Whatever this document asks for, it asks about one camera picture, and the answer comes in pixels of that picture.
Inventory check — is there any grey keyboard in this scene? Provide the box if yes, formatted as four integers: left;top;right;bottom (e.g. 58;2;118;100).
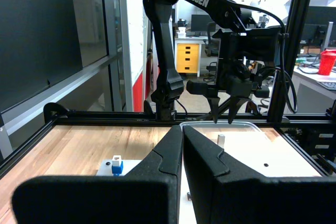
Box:
317;81;336;90

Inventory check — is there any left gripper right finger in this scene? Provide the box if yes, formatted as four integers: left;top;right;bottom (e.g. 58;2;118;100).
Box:
183;125;336;224

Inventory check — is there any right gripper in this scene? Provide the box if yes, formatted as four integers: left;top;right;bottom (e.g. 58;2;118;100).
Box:
186;62;274;125

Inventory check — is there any black aluminium frame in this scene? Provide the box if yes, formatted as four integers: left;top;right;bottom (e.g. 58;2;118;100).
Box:
0;0;336;180

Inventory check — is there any small blue white connector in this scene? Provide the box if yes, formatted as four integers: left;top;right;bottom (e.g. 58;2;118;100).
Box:
111;155;124;177

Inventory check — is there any clear plastic tub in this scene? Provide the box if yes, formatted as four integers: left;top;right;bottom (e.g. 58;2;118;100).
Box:
179;120;300;161

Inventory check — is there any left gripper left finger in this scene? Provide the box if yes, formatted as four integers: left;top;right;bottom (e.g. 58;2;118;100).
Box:
12;125;183;224

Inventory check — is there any black office chair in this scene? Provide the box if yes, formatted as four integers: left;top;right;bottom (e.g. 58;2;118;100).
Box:
203;21;220;83

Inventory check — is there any yellow drawer cabinet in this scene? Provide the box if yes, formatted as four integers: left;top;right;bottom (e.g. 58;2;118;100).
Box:
176;42;202;74

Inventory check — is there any white task board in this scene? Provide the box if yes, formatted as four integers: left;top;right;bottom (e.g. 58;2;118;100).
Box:
96;155;323;224

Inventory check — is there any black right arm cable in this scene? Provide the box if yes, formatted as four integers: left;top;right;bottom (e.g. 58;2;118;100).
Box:
235;2;299;114

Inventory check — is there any large black computer monitor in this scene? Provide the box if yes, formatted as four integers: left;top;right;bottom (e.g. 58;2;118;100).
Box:
300;5;336;45

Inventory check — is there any red bin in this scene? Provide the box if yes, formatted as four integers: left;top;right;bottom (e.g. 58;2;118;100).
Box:
319;49;336;76

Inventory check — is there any small black computer monitor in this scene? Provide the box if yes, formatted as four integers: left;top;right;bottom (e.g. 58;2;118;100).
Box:
191;14;214;33

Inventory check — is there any grey desk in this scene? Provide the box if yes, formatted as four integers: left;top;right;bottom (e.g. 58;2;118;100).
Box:
285;63;336;114

